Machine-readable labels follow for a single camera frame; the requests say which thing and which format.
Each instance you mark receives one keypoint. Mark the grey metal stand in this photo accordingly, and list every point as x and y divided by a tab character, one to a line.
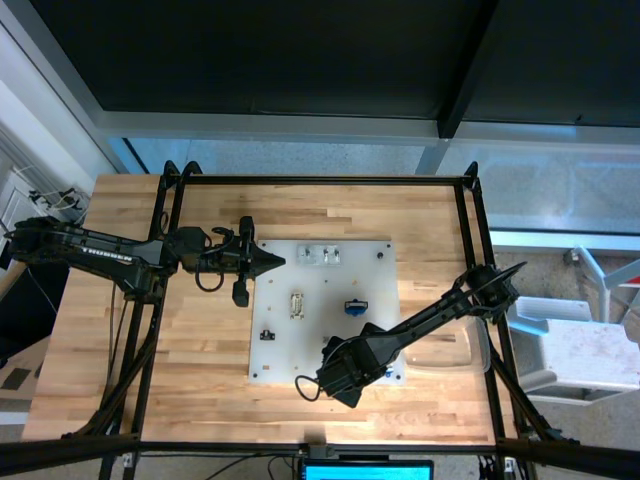
602	285

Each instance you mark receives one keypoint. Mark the black aluminium frame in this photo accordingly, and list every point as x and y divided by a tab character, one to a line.
320	179

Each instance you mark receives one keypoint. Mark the beige connector housing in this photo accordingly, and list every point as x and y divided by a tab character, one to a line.
297	306

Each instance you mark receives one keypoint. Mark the blue clamp with black block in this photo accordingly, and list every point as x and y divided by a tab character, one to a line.
356	309

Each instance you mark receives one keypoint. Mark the clear plastic tub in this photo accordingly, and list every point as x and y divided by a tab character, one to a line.
450	357

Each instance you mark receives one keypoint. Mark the white mounting board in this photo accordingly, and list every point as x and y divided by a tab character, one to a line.
310	280

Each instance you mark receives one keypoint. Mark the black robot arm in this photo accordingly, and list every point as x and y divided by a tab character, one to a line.
430	312
100	252

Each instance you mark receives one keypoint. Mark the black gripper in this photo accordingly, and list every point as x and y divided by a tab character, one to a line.
345	370
225	255

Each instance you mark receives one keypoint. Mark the small black camera box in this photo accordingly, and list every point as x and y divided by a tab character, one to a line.
316	447

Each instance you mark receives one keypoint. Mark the white plastic cart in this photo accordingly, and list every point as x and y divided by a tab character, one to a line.
585	350

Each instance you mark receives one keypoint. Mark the screen with blue edge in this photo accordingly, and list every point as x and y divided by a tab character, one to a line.
367	472

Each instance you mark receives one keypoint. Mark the small black clamp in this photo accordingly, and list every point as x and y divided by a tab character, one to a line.
268	335

